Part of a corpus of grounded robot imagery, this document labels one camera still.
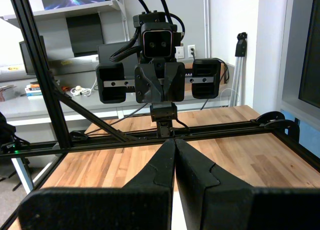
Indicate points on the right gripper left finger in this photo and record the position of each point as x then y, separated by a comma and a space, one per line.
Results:
100, 210

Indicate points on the black bracket with aluminium legs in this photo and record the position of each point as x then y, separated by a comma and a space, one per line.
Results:
241, 45

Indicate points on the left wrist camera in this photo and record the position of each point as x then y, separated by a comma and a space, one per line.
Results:
157, 44

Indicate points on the stack of books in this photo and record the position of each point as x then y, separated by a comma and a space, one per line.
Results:
33, 90

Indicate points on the white wall outlet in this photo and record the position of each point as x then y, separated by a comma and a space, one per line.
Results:
191, 51
179, 52

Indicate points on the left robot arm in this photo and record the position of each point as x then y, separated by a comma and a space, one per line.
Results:
150, 19

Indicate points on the black upright panel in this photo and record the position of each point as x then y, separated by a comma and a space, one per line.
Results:
85, 35

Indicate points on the black monitor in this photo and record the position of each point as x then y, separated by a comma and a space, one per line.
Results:
110, 51

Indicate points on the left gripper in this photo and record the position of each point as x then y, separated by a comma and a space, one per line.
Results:
110, 72

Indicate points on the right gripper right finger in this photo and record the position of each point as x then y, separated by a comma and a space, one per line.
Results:
250, 210

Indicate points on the grey desk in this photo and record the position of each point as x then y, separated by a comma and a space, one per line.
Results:
25, 107

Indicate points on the grey wall shelf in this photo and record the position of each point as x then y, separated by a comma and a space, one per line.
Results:
75, 8

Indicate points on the black frame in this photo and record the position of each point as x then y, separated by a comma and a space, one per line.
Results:
37, 53

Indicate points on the white task board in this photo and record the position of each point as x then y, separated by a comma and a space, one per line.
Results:
178, 215

